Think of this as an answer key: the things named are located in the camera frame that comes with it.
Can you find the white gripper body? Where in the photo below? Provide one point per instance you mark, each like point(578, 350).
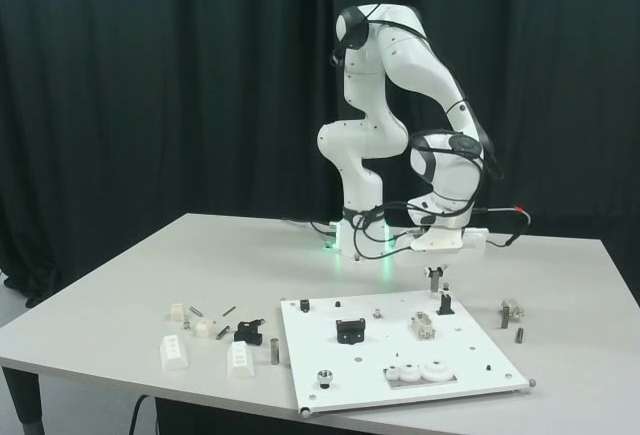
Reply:
point(475, 244)

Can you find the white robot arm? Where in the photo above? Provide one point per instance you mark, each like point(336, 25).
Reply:
point(362, 105)

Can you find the large metal round peg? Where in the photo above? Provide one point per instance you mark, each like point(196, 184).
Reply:
point(274, 350)

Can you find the thin metal round peg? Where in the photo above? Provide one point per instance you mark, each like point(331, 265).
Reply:
point(229, 311)
point(221, 332)
point(195, 311)

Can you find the white slanted peg holder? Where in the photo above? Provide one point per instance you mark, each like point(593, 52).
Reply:
point(240, 359)
point(173, 353)

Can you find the thin black rod red tag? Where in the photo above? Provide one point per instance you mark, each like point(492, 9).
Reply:
point(502, 210)

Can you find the beige waterproof plug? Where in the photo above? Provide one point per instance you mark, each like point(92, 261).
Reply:
point(419, 327)

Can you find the white task board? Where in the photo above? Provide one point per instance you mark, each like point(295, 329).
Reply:
point(380, 350)

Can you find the black D-SUB plug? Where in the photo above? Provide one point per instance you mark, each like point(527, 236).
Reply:
point(350, 331)

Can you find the white large gear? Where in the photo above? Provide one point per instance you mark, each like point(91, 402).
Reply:
point(434, 371)

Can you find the white medium gear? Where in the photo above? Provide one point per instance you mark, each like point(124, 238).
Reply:
point(410, 373)

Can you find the white small gear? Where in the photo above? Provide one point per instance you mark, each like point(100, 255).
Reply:
point(395, 373)

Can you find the black USB plug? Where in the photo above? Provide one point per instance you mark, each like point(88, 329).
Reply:
point(303, 305)

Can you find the metal bolt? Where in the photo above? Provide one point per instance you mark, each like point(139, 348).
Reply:
point(325, 378)

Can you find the small white holder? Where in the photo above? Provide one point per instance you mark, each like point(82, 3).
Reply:
point(177, 312)
point(205, 329)

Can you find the black curtain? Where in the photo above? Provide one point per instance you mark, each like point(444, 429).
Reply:
point(150, 105)

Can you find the grey table leg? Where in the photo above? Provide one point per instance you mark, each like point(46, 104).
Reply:
point(21, 395)

